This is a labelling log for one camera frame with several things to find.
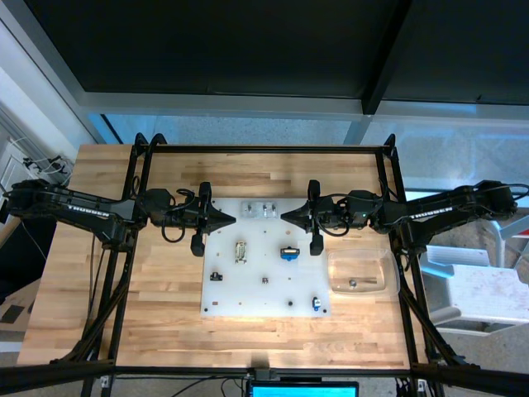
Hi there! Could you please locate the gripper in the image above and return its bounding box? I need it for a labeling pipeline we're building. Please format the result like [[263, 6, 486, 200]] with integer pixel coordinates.
[[176, 181, 236, 257], [281, 179, 352, 257]]

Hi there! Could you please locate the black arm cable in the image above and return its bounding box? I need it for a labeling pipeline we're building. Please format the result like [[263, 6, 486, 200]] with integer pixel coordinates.
[[160, 188, 198, 244]]

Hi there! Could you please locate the black metal frame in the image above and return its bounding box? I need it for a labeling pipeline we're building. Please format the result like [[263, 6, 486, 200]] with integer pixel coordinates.
[[0, 132, 529, 397]]

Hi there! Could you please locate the brown cardboard box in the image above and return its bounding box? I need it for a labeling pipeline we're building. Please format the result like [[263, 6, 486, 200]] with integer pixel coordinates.
[[0, 279, 42, 332]]

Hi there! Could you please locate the black fixed camera box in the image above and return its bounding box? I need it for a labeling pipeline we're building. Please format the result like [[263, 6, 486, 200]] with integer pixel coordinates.
[[252, 362, 279, 381]]

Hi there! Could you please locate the screen with blue edge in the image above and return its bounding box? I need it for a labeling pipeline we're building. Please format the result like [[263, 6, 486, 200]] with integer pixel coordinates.
[[246, 380, 360, 397]]

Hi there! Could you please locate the clear plastic tub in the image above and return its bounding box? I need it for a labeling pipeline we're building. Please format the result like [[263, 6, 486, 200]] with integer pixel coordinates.
[[327, 249, 401, 297]]

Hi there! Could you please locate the white board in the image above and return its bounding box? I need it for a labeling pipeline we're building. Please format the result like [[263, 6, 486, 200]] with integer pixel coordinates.
[[200, 197, 332, 318]]

